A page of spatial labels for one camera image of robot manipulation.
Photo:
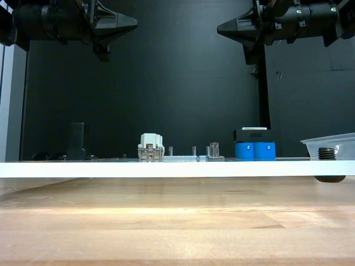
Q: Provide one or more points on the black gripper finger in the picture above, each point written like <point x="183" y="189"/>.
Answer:
<point x="122" y="22"/>
<point x="113" y="34"/>
<point x="248" y="36"/>
<point x="241" y="23"/>

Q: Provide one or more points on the black clamp connector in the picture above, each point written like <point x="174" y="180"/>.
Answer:
<point x="77" y="138"/>

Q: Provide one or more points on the grey multi-pin connector housing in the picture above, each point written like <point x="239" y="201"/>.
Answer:
<point x="149" y="141"/>

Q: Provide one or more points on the small metal connector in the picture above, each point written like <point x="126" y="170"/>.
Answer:
<point x="215" y="158"/>

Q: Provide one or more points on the clear plastic tub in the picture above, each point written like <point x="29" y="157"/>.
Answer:
<point x="344" y="144"/>

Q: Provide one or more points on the black set screw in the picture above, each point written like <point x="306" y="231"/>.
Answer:
<point x="326" y="153"/>

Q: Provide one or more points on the aluminium bar with screws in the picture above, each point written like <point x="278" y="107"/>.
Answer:
<point x="180" y="158"/>

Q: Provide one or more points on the white task board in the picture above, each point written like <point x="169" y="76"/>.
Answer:
<point x="177" y="169"/>

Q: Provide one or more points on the black rubber board foot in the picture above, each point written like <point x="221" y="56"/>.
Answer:
<point x="330" y="179"/>

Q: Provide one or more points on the black vertical wall post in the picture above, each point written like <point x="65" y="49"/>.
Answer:
<point x="263" y="97"/>

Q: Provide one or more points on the grey aluminium partition post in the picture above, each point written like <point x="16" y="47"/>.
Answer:
<point x="14" y="110"/>

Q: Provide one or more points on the blue and black socket mount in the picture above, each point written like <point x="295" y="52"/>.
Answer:
<point x="255" y="151"/>

